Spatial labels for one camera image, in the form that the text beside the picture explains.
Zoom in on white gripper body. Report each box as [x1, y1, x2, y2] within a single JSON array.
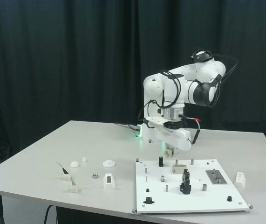
[[162, 127, 192, 151]]

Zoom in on grey waterproof plug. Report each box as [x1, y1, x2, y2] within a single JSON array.
[[164, 147, 178, 158]]

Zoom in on flat white mounting plate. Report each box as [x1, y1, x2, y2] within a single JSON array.
[[146, 116, 171, 125]]

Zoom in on white task board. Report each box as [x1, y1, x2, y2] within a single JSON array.
[[132, 159, 252, 214]]

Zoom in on white three-hole holder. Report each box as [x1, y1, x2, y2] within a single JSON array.
[[233, 172, 246, 189]]

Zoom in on white wedge peg holder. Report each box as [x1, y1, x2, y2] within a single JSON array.
[[102, 172, 116, 190]]

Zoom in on black curtain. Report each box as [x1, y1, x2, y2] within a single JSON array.
[[0, 0, 266, 165]]

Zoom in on silver wrist ring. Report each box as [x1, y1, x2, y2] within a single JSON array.
[[163, 107, 184, 122]]

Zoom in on black cable at foot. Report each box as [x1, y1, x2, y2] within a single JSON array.
[[115, 121, 143, 131]]

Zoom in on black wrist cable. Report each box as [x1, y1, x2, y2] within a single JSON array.
[[144, 69, 184, 122]]

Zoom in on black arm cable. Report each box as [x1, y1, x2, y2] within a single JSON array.
[[192, 49, 239, 108]]

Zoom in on black plug with cable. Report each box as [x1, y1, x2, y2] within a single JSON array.
[[56, 161, 68, 175]]

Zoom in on black cable under table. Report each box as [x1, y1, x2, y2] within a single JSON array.
[[45, 204, 57, 224]]

